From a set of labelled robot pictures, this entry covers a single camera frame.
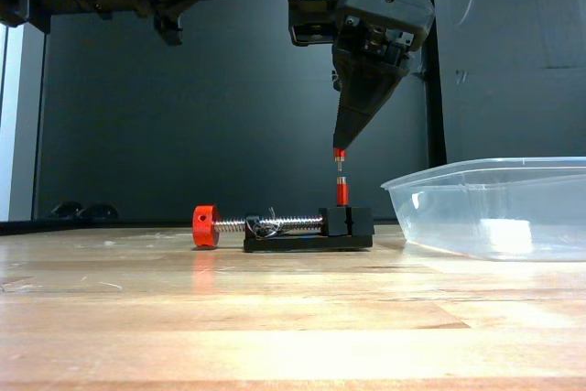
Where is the black clamp with red knob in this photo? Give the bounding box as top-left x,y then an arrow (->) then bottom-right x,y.
190,203 -> 374,254

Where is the white foam block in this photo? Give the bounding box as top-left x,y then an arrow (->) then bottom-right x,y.
480,217 -> 532,245

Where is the black metal frame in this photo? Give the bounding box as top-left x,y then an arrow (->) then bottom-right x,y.
0,201 -> 404,230

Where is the black vertical post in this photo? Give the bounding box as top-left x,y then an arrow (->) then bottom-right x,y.
420,0 -> 449,170

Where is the red RCA plug braided cable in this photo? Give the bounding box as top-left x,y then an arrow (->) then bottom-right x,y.
330,68 -> 348,173

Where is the clear plastic tub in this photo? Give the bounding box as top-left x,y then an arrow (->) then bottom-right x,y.
380,157 -> 586,263

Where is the red RCA socket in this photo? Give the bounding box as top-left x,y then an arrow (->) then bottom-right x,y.
335,175 -> 351,208

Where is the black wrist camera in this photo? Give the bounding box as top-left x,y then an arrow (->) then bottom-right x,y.
287,0 -> 345,48

